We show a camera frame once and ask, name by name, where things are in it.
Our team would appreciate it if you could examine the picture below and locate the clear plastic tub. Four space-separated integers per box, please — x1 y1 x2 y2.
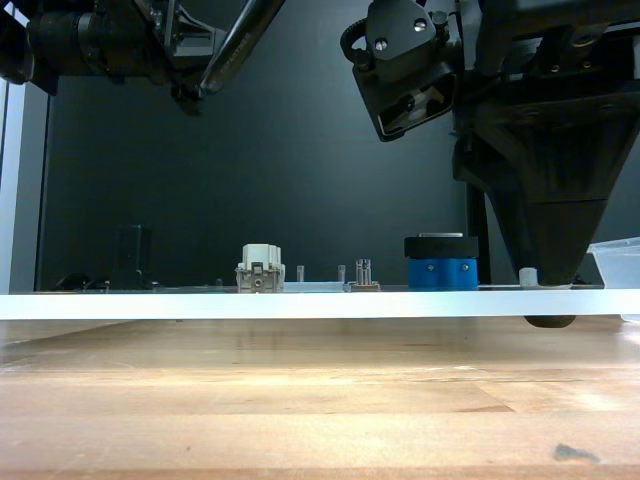
585 237 640 324

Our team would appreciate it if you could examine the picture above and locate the black table clamp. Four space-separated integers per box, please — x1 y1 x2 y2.
55 272 92 291

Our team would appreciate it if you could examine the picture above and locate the black wall column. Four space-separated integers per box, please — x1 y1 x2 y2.
466 182 495 287

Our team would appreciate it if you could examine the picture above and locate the black silver D-sub connector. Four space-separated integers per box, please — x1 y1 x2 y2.
403 231 480 261

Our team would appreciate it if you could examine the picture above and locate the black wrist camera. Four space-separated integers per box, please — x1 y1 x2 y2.
351 0 460 145

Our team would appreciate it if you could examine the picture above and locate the grey connector housing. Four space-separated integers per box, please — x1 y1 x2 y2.
233 243 286 295

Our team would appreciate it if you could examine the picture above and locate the white board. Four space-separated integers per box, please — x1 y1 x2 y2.
0 284 640 321

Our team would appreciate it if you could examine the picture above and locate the blue connector mount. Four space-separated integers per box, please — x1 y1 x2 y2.
407 257 480 290

